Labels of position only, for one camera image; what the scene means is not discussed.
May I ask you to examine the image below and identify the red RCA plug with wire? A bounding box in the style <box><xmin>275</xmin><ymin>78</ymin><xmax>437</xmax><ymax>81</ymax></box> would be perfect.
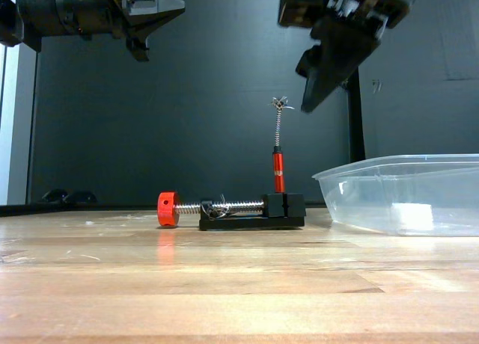
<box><xmin>266</xmin><ymin>95</ymin><xmax>296</xmax><ymax>173</ymax></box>

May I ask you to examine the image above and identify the clear plastic tub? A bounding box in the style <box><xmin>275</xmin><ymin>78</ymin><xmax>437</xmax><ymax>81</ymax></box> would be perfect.
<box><xmin>311</xmin><ymin>153</ymin><xmax>479</xmax><ymax>238</ymax></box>

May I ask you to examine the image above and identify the black vise with red knob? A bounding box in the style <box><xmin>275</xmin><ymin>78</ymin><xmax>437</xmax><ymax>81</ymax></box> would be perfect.
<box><xmin>156</xmin><ymin>191</ymin><xmax>307</xmax><ymax>232</ymax></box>

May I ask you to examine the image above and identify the thin silver wire tangle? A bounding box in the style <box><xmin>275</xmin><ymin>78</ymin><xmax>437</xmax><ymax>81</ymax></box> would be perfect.
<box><xmin>201</xmin><ymin>193</ymin><xmax>232</xmax><ymax>221</ymax></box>

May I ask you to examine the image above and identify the black curved frame bracket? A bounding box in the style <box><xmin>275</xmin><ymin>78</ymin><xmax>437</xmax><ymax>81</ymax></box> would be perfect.
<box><xmin>40</xmin><ymin>188</ymin><xmax>69</xmax><ymax>205</ymax></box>
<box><xmin>65</xmin><ymin>189</ymin><xmax>98</xmax><ymax>205</ymax></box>

